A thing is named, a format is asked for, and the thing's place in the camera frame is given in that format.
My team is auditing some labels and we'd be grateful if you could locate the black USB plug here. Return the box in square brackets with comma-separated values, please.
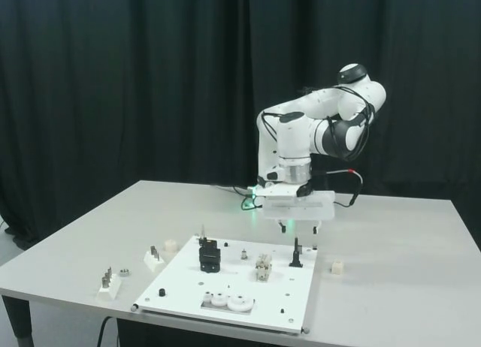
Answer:
[288, 237, 304, 269]

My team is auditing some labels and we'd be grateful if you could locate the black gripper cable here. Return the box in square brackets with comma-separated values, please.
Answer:
[242, 195, 264, 212]

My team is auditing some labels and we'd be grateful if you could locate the black cable under table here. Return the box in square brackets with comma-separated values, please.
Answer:
[98, 315, 118, 347]

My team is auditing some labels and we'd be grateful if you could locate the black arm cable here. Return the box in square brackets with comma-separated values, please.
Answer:
[262, 83, 377, 152]

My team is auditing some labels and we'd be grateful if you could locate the grey table leg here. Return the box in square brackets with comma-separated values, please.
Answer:
[2, 296, 31, 347]

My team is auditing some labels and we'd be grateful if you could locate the white task board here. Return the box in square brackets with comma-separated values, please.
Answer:
[130, 234, 320, 335]

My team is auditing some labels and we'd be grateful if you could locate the white square peg holder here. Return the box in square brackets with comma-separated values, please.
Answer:
[143, 251, 166, 273]

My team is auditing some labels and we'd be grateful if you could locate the white large gear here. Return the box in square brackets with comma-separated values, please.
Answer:
[226, 294, 252, 312]

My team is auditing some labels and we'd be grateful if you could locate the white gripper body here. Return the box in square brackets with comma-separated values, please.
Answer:
[262, 191, 336, 221]

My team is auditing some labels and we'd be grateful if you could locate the beige Ethernet plug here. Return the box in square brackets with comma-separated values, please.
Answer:
[254, 252, 274, 283]

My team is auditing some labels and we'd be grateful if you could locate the black D-SUB plug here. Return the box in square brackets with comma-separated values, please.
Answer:
[198, 237, 222, 275]

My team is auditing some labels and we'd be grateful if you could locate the black curtain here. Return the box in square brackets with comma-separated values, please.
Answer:
[0, 0, 481, 250]

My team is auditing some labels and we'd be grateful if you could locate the white round peg holder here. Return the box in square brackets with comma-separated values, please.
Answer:
[95, 277, 122, 301]

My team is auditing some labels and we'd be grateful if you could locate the black base cable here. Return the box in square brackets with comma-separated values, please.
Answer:
[212, 183, 252, 195]

